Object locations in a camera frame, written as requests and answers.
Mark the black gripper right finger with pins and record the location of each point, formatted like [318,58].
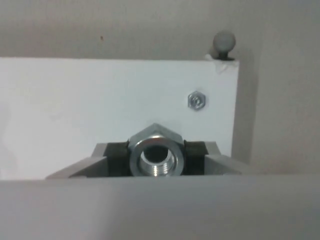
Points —
[212,162]

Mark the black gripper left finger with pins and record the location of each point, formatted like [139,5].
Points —
[100,162]

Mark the metal hex bolt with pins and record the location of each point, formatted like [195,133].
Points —
[155,160]

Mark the white task board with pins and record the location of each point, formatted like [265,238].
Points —
[100,100]

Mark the small metal hex nut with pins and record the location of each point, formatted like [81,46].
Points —
[196,100]

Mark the grey ball marker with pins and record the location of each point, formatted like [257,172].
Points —
[223,42]

